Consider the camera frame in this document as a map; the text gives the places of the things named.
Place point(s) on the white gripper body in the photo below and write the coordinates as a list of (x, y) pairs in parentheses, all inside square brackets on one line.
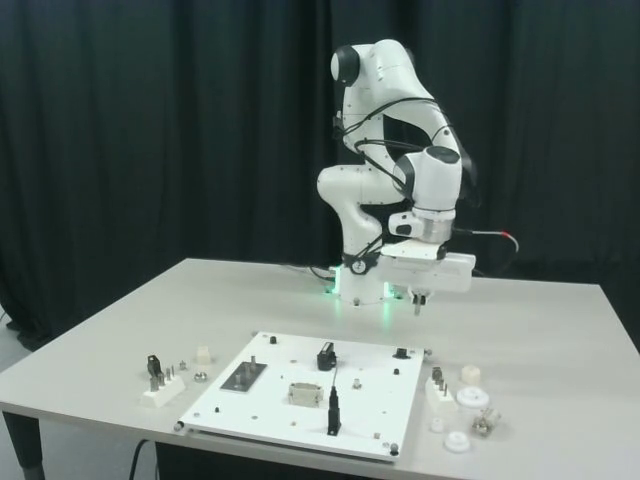
[(450, 272)]

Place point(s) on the clear Ethernet plug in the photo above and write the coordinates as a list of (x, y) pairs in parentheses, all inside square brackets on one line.
[(417, 309)]

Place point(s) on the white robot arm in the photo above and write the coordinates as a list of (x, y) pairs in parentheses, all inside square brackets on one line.
[(370, 185)]

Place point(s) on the large metal square peg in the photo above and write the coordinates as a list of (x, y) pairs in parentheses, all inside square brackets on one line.
[(438, 375)]

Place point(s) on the small white holder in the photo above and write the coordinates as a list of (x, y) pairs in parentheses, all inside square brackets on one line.
[(202, 356), (470, 376)]

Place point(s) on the white peg holder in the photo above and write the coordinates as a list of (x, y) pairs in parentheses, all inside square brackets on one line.
[(441, 400), (160, 397)]

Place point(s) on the white large gear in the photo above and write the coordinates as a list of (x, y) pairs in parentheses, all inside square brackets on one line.
[(472, 396)]

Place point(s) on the white small gear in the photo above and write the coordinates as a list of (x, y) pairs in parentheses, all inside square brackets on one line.
[(437, 425)]

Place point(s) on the black USB plug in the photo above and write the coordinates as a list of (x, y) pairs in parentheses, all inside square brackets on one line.
[(333, 400)]

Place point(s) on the white medium gear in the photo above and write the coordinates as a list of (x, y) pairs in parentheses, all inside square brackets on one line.
[(456, 441)]

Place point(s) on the white task board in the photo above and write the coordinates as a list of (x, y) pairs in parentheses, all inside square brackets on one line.
[(300, 425)]

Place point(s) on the metal nut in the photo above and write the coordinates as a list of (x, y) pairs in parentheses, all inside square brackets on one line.
[(200, 376)]

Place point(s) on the black cabinet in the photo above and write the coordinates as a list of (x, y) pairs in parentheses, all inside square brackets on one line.
[(250, 465)]

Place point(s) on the small metal bolt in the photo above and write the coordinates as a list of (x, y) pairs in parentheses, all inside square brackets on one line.
[(183, 365)]

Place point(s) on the black plug block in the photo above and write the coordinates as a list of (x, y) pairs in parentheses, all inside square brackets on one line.
[(153, 369)]

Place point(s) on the black curtain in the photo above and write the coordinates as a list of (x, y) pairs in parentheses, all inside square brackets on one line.
[(150, 125)]

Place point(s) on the black table leg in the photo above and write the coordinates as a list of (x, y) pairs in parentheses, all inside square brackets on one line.
[(22, 445)]

